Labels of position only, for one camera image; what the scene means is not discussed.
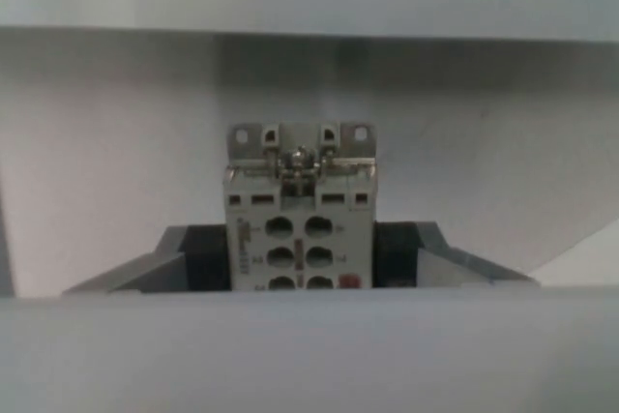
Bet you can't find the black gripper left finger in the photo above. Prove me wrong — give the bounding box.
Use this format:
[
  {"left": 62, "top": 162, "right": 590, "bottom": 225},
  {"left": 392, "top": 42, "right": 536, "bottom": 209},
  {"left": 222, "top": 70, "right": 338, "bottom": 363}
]
[{"left": 61, "top": 221, "right": 228, "bottom": 295}]

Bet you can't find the grey waterproof plug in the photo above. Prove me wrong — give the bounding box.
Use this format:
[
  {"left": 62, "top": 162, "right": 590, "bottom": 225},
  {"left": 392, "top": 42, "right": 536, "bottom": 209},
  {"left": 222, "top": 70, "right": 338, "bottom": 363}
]
[{"left": 221, "top": 121, "right": 379, "bottom": 293}]

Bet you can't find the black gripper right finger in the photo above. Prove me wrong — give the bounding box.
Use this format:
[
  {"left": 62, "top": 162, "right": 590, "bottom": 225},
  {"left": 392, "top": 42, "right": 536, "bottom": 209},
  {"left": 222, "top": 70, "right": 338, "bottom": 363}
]
[{"left": 374, "top": 221, "right": 542, "bottom": 291}]

